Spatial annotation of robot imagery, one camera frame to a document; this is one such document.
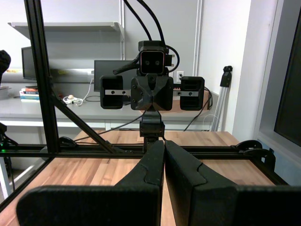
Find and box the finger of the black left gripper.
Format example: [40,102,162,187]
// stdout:
[152,76,174,111]
[131,76,153,111]

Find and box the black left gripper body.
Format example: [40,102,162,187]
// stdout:
[100,69,205,111]

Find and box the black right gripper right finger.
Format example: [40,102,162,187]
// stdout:
[164,140,301,226]

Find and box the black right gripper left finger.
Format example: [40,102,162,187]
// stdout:
[16,140,165,226]

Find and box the wide black monitor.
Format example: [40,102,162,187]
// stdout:
[94,60,142,92]

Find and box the aluminium tripod stand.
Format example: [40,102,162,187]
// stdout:
[211,65,234,132]

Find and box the stack of books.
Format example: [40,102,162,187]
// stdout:
[19,87,40,103]

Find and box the small black monitor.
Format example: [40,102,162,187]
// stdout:
[21,46,38,81]

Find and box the grey desk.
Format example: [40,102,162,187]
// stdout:
[0,93,221,129]

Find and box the black rounded object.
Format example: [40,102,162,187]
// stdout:
[0,49,12,83]

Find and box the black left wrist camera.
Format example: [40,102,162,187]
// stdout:
[138,40,176,74]

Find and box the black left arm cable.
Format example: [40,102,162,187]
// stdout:
[122,0,167,47]
[164,45,180,72]

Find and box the white coiled cable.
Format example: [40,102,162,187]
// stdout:
[63,79,95,106]

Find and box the grey wall shelf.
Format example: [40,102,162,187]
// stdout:
[8,22,125,38]

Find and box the black aluminium frame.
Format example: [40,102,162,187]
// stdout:
[0,0,290,212]

